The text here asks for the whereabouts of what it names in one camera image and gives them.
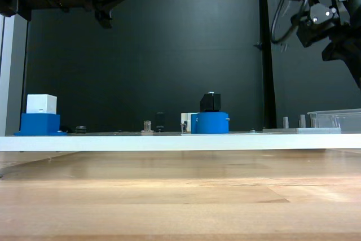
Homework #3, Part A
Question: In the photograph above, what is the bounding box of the clear plastic container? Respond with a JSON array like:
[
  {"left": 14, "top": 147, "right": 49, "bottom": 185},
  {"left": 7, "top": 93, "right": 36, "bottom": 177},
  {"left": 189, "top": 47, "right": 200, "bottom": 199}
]
[{"left": 306, "top": 107, "right": 361, "bottom": 129}]

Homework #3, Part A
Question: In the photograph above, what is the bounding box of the grey peg plate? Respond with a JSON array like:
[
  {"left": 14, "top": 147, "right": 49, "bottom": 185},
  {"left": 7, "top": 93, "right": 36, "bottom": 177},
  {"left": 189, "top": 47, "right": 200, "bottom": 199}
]
[{"left": 262, "top": 127, "right": 342, "bottom": 134}]

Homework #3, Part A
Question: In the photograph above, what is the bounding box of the white cube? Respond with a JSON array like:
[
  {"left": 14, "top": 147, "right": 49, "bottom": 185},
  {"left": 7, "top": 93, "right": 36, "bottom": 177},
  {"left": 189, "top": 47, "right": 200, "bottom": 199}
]
[{"left": 27, "top": 93, "right": 58, "bottom": 115}]

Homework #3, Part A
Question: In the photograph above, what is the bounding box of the blue square holder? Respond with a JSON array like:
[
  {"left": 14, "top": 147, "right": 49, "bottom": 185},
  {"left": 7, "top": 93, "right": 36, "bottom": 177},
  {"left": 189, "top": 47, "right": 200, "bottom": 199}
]
[{"left": 14, "top": 112, "right": 68, "bottom": 137}]

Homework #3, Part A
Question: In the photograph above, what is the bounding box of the white board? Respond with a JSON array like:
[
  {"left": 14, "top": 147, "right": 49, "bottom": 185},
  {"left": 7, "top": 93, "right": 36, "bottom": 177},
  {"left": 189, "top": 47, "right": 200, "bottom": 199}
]
[{"left": 0, "top": 132, "right": 361, "bottom": 152}]

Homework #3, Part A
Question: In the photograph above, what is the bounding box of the black block with screw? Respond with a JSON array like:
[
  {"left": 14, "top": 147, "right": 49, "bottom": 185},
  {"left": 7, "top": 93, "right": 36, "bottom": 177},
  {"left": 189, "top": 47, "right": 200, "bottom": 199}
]
[{"left": 199, "top": 91, "right": 222, "bottom": 112}]

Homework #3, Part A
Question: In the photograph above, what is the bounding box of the blue round holder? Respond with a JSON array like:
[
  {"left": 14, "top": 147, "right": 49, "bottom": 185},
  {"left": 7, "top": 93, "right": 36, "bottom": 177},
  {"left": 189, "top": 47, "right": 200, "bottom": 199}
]
[{"left": 191, "top": 111, "right": 231, "bottom": 134}]

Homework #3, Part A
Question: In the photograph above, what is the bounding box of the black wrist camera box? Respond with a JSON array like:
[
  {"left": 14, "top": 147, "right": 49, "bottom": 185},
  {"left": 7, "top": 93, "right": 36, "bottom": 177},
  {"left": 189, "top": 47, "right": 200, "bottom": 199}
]
[{"left": 290, "top": 1, "right": 339, "bottom": 49}]

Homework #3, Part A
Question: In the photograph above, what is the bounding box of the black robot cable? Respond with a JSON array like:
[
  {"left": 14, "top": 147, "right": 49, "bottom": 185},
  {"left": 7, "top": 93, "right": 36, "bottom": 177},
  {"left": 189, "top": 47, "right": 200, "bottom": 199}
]
[{"left": 270, "top": 0, "right": 312, "bottom": 45}]

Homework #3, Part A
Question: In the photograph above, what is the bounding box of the black aluminium frame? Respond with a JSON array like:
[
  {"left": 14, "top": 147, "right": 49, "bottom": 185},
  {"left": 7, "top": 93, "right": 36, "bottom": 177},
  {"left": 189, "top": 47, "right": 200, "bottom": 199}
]
[{"left": 255, "top": 0, "right": 278, "bottom": 129}]

